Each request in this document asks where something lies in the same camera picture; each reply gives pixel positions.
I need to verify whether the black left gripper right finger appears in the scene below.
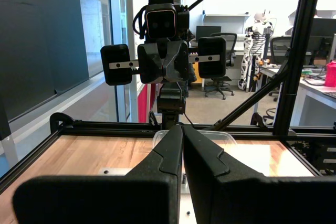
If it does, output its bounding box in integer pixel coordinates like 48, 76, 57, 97
183, 125, 336, 224

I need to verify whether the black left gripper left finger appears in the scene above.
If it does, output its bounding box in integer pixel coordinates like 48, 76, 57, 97
13, 125, 183, 224

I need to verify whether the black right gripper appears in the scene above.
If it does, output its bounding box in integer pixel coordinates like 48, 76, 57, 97
100, 36, 227, 87

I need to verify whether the white taskboard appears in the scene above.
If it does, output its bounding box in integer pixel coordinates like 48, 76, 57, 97
98, 167, 197, 224

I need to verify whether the red panel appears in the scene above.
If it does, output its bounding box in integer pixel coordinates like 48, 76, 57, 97
137, 83, 156, 124

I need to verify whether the black monitor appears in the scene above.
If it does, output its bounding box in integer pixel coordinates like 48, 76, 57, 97
196, 26, 222, 42

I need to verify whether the black office chair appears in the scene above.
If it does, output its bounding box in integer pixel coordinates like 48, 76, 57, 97
267, 36, 292, 101
204, 32, 238, 101

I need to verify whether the clear plastic tub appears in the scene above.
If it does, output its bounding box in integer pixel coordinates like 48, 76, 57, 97
151, 129, 238, 154

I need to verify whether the white humanoid robot figure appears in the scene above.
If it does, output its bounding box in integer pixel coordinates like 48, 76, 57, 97
237, 10, 275, 93

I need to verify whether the white desk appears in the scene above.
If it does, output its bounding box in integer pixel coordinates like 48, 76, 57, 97
258, 66, 336, 127

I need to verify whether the pink plastic container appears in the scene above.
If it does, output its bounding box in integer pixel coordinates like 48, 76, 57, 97
324, 60, 336, 88

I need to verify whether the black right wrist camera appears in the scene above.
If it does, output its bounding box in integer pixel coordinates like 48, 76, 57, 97
145, 3, 177, 39

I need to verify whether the black table frame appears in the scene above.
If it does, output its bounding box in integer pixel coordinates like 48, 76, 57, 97
0, 0, 336, 190

